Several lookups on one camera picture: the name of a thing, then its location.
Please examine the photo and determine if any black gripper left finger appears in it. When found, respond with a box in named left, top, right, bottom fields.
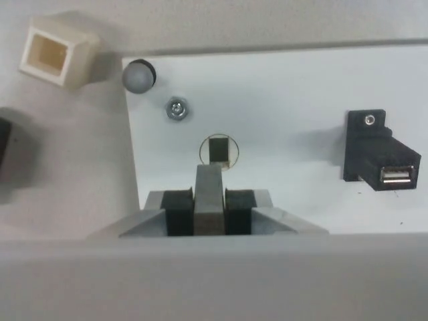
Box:
left=118, top=189, right=195, bottom=237

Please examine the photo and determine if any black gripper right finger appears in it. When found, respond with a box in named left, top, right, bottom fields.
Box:
left=224, top=188, right=330, bottom=236

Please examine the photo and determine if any metal square peg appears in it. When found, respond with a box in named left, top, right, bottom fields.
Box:
left=193, top=163, right=226, bottom=236

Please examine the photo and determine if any white square peg holder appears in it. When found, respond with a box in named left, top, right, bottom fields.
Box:
left=19, top=10, right=100, bottom=90

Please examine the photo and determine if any white task board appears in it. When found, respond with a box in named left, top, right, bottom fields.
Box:
left=121, top=39, right=428, bottom=236

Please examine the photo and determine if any black block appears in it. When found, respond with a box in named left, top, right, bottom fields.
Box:
left=0, top=116, right=13, bottom=183

